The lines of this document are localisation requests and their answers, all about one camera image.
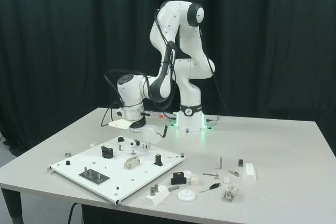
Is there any black D-SUB plug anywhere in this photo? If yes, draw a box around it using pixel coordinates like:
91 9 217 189
170 171 187 185

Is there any small white holder block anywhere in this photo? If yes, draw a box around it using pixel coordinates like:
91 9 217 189
190 173 202 186

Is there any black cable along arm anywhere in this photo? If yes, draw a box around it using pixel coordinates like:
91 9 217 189
145 8 182 112

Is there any white peg holder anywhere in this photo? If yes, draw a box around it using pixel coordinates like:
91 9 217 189
143 184 170 205

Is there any black plug with short cable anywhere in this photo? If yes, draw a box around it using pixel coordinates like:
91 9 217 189
199 183 220 193

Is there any dark table leg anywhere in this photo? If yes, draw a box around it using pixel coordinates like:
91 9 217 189
1 188 22 224

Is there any white large gear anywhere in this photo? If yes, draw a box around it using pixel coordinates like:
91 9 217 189
177 189 196 204

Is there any white task board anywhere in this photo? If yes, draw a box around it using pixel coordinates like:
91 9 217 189
47 135 186 206

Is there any white holder with holes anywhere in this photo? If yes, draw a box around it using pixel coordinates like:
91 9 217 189
243 162 257 182

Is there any black cable under table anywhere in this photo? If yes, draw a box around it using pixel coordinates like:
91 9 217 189
68 202 81 224

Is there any black base cable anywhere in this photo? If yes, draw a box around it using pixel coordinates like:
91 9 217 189
204 114 220 130

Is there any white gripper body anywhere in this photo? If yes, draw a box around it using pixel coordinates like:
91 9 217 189
129 125 162 145

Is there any white flat mounting plate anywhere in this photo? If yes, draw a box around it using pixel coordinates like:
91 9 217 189
108 119 132 130

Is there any black curtain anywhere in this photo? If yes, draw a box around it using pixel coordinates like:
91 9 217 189
0 0 336 154

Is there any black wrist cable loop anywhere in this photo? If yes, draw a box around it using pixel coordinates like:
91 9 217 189
100 69 141 129

